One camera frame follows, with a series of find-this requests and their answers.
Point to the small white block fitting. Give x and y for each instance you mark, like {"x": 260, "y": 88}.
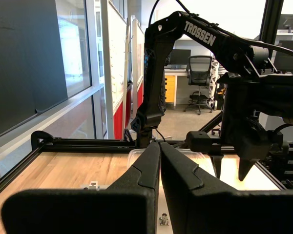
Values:
{"x": 93, "y": 186}

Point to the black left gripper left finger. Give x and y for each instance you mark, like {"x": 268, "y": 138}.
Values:
{"x": 88, "y": 209}

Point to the clear plastic tub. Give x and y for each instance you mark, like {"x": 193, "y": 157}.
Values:
{"x": 134, "y": 157}

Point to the black office chair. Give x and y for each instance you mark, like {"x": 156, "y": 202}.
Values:
{"x": 199, "y": 73}

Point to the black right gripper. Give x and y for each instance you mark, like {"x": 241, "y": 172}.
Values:
{"x": 246, "y": 102}

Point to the large dark monitor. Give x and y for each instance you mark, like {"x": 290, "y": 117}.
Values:
{"x": 290, "y": 61}

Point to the yellow drawer cabinet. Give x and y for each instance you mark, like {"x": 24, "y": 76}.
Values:
{"x": 170, "y": 89}

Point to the grey monitor on stand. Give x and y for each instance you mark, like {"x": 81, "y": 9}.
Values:
{"x": 291, "y": 20}

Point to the white and red partition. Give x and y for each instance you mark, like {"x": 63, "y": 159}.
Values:
{"x": 116, "y": 73}
{"x": 138, "y": 61}

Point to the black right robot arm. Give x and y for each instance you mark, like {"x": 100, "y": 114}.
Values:
{"x": 156, "y": 73}

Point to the black aluminium frame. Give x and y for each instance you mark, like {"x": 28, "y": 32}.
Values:
{"x": 88, "y": 142}

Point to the white window frame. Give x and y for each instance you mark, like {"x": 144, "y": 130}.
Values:
{"x": 92, "y": 48}

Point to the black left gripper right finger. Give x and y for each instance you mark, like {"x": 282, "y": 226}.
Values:
{"x": 234, "y": 212}

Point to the black computer monitor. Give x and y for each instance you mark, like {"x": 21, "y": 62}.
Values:
{"x": 180, "y": 57}

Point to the small grey metal fitting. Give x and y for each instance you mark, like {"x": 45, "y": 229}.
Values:
{"x": 164, "y": 219}

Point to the white office desk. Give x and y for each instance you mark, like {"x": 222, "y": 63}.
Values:
{"x": 178, "y": 72}

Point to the white lattice structure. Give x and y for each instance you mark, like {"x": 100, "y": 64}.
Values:
{"x": 216, "y": 73}

